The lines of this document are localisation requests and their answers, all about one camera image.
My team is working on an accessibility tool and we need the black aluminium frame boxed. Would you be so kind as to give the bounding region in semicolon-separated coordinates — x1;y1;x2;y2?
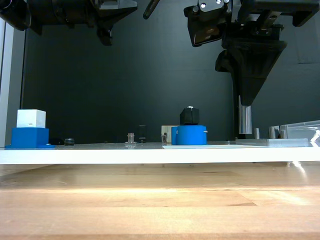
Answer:
231;72;241;140

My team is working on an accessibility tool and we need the beige multi-pin connector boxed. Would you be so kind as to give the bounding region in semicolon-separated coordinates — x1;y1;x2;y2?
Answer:
161;125;173;145

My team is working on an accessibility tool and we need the white square connector block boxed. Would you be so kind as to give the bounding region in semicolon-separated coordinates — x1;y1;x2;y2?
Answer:
16;109;47;129

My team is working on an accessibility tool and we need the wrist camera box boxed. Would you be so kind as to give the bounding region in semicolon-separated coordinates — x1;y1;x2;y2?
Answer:
183;0;228;48

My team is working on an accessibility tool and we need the black socket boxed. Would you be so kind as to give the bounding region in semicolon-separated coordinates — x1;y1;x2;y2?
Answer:
138;124;147;144

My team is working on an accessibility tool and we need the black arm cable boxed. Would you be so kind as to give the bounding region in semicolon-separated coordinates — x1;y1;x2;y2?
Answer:
142;0;160;20

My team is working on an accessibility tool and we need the grey aluminium block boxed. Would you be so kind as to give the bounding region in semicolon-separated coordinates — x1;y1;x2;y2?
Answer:
234;138;309;148

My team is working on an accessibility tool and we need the steel cylinder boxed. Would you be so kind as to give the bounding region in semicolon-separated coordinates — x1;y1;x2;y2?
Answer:
238;96;253;135

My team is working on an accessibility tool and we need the clear plastic tub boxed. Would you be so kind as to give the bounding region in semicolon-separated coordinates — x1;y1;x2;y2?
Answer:
268;119;320;181

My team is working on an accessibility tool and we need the blue round connector mount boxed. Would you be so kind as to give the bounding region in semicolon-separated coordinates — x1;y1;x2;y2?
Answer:
171;124;208;146

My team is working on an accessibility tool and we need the blue square connector mount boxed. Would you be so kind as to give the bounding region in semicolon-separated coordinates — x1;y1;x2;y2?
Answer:
4;127;56;150

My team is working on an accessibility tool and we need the small clear socket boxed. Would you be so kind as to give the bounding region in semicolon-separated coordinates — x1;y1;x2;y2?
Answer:
124;132;138;147

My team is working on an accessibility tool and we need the white taskboard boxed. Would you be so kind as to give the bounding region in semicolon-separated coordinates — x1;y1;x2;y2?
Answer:
0;142;320;166

